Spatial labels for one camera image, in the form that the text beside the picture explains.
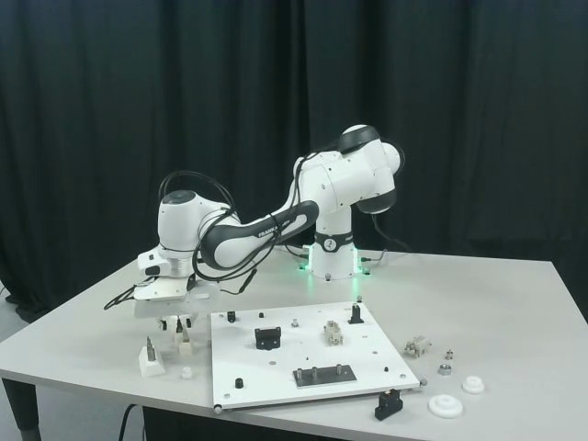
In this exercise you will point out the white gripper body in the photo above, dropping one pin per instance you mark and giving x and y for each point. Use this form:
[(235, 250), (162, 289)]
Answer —
[(170, 310)]

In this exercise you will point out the black USB plug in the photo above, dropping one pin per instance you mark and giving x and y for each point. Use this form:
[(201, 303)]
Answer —
[(179, 325)]

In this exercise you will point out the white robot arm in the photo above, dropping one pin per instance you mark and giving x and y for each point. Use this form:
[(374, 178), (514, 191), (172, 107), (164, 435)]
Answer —
[(349, 184)]

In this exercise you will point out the grey Ethernet plug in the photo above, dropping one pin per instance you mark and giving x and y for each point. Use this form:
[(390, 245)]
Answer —
[(185, 336)]

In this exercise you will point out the small white plug holder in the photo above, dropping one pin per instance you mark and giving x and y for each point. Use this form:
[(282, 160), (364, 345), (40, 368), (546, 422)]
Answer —
[(186, 348), (177, 341)]

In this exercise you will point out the metal square peg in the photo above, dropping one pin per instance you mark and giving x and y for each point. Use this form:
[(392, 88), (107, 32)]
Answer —
[(149, 345)]

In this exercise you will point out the metal round peg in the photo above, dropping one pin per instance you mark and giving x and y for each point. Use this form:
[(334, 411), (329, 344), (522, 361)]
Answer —
[(154, 353)]

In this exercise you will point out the white peg holder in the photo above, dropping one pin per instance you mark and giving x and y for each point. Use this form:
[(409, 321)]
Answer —
[(151, 366)]

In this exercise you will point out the white small gear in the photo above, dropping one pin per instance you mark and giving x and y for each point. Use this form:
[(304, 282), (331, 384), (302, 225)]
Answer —
[(186, 373)]

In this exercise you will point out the white task board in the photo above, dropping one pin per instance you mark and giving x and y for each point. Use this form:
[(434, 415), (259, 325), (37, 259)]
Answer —
[(321, 353)]

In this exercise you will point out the black table leg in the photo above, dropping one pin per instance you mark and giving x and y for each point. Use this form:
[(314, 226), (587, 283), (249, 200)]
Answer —
[(18, 409)]

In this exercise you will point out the black curtain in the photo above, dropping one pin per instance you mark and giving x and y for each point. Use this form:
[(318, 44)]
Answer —
[(138, 92)]

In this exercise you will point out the beige waterproof plug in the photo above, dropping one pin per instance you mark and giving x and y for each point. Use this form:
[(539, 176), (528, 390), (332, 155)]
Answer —
[(417, 346)]

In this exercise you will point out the metal hex bolt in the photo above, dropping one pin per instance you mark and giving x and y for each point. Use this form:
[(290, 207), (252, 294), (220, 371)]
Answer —
[(443, 369)]

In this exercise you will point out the metal BNC plug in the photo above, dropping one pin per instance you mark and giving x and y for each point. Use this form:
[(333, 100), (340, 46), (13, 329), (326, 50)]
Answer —
[(449, 354)]

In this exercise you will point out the white large gear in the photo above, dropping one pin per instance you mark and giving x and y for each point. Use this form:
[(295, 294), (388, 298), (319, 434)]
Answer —
[(444, 405)]

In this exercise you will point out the white medium gear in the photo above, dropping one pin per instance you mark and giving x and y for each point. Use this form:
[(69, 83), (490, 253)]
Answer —
[(473, 384)]

